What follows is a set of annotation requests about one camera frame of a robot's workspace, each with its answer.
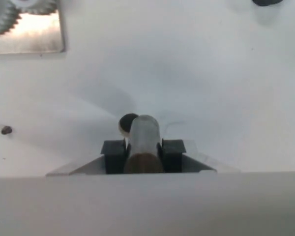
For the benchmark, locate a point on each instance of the white large gear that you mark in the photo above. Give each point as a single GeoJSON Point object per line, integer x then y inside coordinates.
{"type": "Point", "coordinates": [0, 17]}

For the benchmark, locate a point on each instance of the black round knob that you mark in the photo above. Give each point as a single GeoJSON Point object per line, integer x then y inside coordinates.
{"type": "Point", "coordinates": [266, 2]}

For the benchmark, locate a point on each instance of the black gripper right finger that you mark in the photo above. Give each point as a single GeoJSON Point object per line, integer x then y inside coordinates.
{"type": "Point", "coordinates": [173, 156]}

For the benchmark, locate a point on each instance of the white task board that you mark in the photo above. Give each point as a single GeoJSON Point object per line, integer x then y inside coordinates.
{"type": "Point", "coordinates": [211, 73]}

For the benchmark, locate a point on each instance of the metal round peg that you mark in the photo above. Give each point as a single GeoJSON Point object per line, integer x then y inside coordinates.
{"type": "Point", "coordinates": [143, 140]}

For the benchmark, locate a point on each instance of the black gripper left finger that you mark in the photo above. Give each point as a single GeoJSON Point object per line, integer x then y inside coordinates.
{"type": "Point", "coordinates": [111, 157]}

